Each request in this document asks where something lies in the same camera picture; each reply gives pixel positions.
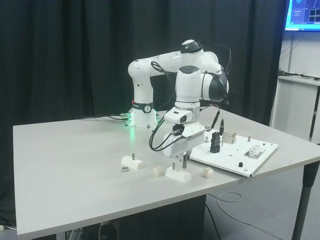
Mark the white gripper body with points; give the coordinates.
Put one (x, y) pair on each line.
(176, 146)

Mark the metal round peg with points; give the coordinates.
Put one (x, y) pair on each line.
(185, 162)

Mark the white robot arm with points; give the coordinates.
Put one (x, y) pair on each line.
(187, 82)

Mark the thin metal peg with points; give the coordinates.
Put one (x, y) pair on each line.
(133, 157)
(173, 166)

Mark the white peg holder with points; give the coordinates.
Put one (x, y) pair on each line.
(132, 163)
(178, 175)

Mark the black round knob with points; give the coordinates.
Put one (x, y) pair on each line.
(241, 164)

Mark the small cream holder block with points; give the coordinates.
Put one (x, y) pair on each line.
(207, 172)
(158, 172)

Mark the black D-SUB plug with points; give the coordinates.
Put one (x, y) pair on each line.
(215, 143)

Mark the metal hex nut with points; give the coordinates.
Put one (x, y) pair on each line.
(125, 169)

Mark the white task board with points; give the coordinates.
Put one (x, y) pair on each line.
(235, 156)

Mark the white medium gear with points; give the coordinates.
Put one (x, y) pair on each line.
(252, 152)

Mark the white large gear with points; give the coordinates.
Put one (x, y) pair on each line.
(259, 148)

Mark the white cabinet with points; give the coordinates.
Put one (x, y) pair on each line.
(295, 110)

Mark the dark table leg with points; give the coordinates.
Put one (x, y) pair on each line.
(303, 200)

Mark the black curtain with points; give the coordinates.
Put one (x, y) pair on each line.
(75, 50)

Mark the blue screen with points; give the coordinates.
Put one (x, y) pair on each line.
(303, 15)

